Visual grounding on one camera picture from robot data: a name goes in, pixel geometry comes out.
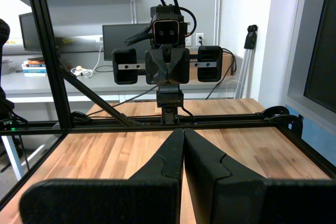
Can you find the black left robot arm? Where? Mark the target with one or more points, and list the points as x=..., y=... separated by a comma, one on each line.
x=169, y=100

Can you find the white table leg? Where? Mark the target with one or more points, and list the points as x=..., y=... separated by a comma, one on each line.
x=12, y=155

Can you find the grey desk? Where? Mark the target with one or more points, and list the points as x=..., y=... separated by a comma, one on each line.
x=99, y=83

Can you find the white wall outlet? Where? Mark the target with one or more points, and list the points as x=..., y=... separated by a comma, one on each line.
x=199, y=36

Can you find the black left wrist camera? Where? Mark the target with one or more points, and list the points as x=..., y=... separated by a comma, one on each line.
x=166, y=26

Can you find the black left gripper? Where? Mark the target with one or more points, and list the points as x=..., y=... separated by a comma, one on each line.
x=126, y=77

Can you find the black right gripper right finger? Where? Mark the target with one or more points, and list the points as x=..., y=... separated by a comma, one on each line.
x=262, y=203

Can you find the black metal frame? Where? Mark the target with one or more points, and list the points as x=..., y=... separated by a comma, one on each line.
x=48, y=51

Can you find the aluminium extrusion stand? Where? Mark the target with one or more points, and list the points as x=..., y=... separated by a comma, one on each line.
x=244, y=72

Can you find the stack of books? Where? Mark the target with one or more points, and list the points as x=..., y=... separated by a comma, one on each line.
x=32, y=68

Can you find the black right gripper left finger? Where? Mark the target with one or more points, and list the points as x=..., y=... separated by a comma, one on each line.
x=105, y=203

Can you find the black computer monitor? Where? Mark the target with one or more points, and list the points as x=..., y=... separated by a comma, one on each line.
x=115, y=40
x=29, y=32

